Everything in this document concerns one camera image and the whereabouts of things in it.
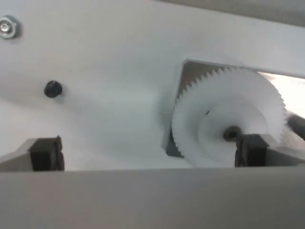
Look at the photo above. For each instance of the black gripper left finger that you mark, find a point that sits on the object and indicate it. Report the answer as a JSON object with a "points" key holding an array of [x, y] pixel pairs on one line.
{"points": [[45, 152]]}

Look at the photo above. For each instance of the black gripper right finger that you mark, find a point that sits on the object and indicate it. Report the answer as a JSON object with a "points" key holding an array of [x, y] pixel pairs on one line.
{"points": [[252, 150]]}

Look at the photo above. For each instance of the white large gear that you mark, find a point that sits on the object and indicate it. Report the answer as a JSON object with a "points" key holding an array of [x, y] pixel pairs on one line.
{"points": [[214, 107]]}

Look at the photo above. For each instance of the white task board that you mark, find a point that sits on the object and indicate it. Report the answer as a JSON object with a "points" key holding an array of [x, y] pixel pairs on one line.
{"points": [[107, 59]]}

